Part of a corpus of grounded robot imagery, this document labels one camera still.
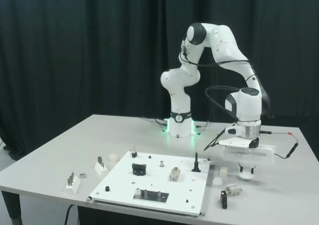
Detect metal cream connector plug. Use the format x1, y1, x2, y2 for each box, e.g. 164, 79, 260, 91
225, 182, 244, 194

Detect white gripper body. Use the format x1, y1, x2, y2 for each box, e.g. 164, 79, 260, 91
222, 145, 277, 167

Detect flat white mounting plate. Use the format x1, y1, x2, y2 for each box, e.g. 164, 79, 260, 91
218, 138, 252, 150

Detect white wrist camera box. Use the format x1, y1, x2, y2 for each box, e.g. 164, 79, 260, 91
225, 126, 241, 137

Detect tall black pin plug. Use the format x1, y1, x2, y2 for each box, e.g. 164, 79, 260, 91
191, 143, 201, 173

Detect thin black rod on wire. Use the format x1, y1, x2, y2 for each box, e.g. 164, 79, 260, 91
259, 130, 299, 159

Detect black D-SUB plug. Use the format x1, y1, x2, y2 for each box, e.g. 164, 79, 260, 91
131, 162, 147, 177

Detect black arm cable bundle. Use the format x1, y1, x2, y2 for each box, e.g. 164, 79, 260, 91
179, 34, 265, 152

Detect silver wrist ring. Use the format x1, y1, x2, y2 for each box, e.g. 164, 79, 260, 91
239, 124, 261, 139

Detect dark table leg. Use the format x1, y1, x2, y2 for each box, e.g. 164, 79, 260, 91
1, 191, 22, 225

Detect white peg holder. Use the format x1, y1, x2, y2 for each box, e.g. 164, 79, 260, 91
63, 180, 82, 195
94, 161, 109, 177

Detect black curtains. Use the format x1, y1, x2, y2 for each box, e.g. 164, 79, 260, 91
0, 0, 319, 158

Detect white task board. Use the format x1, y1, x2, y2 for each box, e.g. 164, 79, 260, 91
87, 150, 212, 216

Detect thick black cable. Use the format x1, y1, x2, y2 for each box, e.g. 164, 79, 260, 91
65, 204, 77, 225

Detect black base cable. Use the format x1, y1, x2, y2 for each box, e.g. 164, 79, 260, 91
141, 116, 170, 126

